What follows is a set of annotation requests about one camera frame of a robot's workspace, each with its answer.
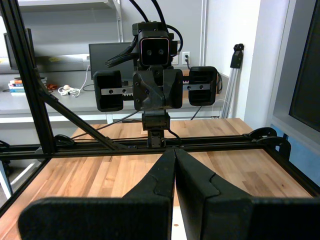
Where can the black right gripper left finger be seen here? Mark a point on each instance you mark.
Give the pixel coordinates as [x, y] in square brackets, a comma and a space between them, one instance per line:
[100, 217]

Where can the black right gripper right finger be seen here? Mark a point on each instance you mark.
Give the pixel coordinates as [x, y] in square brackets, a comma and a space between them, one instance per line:
[237, 217]

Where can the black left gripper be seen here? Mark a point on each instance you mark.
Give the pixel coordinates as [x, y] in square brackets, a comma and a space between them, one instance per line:
[108, 82]

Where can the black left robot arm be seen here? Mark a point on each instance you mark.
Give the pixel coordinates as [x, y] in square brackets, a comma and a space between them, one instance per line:
[156, 120]

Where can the black computer monitor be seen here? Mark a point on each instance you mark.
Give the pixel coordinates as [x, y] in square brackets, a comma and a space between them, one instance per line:
[7, 50]
[110, 57]

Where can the folded tripod stand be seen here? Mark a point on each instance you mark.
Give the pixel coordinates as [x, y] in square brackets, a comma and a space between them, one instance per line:
[236, 57]

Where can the grey office desk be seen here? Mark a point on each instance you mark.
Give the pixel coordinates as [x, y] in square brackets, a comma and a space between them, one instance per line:
[75, 102]

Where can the stack of books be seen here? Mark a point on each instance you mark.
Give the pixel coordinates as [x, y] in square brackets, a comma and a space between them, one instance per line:
[16, 88]

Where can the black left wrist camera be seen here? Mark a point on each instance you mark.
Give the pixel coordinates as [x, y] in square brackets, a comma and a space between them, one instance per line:
[153, 52]

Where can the white wall outlet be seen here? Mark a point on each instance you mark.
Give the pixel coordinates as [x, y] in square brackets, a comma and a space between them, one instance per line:
[186, 57]

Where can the black aluminium frame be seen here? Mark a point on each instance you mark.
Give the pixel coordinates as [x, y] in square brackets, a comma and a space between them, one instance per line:
[32, 87]

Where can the grey wall shelf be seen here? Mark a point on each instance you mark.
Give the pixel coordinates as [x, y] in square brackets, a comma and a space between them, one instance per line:
[62, 3]

